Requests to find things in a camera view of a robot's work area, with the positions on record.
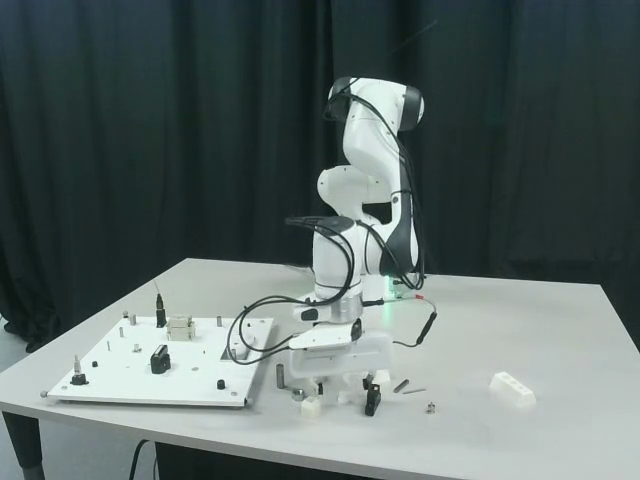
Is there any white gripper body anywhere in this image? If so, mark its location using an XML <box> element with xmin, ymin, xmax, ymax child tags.
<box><xmin>287</xmin><ymin>329</ymin><xmax>397</xmax><ymax>380</ymax></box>

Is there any black block plug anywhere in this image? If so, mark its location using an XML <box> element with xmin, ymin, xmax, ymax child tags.
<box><xmin>149</xmin><ymin>344</ymin><xmax>171</xmax><ymax>376</ymax></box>

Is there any white task board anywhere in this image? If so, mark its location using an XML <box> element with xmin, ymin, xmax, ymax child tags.
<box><xmin>40</xmin><ymin>315</ymin><xmax>275</xmax><ymax>409</ymax></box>

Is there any black Ethernet plug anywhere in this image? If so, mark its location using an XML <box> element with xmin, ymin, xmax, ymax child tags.
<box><xmin>153</xmin><ymin>280</ymin><xmax>168</xmax><ymax>329</ymax></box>

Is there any grey table leg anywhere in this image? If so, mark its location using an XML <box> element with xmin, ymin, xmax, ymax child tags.
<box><xmin>1</xmin><ymin>410</ymin><xmax>41</xmax><ymax>480</ymax></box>

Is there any black curtain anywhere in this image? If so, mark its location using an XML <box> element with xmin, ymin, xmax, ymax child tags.
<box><xmin>0</xmin><ymin>0</ymin><xmax>640</xmax><ymax>351</ymax></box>

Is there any white wrist camera plate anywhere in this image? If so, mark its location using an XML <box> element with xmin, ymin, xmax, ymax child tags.
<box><xmin>289</xmin><ymin>324</ymin><xmax>362</xmax><ymax>351</ymax></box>

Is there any thin black rod on wire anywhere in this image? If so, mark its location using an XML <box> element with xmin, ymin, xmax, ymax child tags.
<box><xmin>362</xmin><ymin>294</ymin><xmax>441</xmax><ymax>347</ymax></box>

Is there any black looped wrist cable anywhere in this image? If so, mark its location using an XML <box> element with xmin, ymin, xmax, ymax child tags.
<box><xmin>227</xmin><ymin>294</ymin><xmax>321</xmax><ymax>362</ymax></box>

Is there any black floor cable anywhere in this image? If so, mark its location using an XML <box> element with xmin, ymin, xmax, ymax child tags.
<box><xmin>129</xmin><ymin>438</ymin><xmax>157</xmax><ymax>480</ymax></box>

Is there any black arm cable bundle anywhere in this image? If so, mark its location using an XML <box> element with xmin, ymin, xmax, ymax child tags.
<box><xmin>323</xmin><ymin>77</ymin><xmax>429</xmax><ymax>294</ymax></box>

